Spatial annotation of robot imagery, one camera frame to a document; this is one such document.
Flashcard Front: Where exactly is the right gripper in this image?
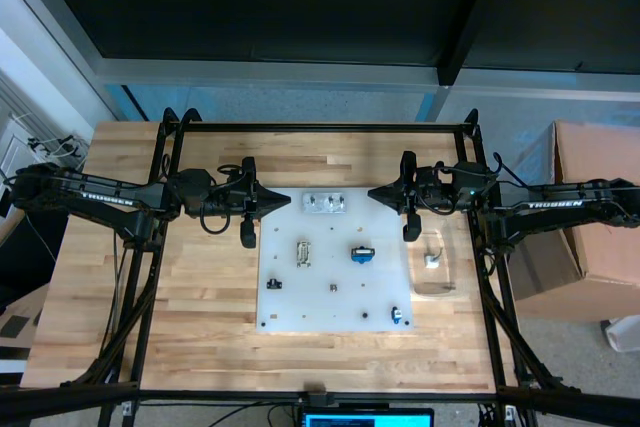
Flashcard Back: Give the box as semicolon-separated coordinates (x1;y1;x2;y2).
367;150;424;244

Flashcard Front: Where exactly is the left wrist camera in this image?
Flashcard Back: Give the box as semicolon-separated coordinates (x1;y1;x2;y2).
225;168;246;199

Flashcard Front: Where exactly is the large blue socket block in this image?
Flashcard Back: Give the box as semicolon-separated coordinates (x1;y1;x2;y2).
349;245;377;265

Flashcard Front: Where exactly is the silver metal peg plate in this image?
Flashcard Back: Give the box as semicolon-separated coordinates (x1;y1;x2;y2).
301;191;348;215

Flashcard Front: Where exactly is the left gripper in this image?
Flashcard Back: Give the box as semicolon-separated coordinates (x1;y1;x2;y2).
239;155;293;250

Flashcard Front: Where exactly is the cardboard box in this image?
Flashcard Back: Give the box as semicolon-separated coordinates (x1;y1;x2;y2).
508;119;640;324

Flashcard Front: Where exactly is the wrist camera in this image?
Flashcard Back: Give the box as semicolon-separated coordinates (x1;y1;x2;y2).
225;168;246;199
416;164;442;199

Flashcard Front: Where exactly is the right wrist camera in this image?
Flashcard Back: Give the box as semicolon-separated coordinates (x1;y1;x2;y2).
416;164;442;199

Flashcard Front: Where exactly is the black frame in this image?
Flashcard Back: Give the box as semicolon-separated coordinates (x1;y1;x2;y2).
0;106;586;427

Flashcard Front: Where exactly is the blue screen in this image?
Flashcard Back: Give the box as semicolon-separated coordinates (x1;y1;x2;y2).
298;407;436;427

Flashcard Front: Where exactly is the beige many-pin connector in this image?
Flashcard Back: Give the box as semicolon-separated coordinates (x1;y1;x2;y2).
295;240;314;270

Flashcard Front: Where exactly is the white task board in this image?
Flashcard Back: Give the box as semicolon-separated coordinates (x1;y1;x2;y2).
255;188;417;334

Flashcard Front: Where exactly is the clear plastic container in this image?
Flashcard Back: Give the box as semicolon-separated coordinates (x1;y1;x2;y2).
411;228;460;299

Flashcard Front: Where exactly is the grey cable with clear plug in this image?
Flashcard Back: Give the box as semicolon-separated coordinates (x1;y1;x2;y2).
423;245;446;270

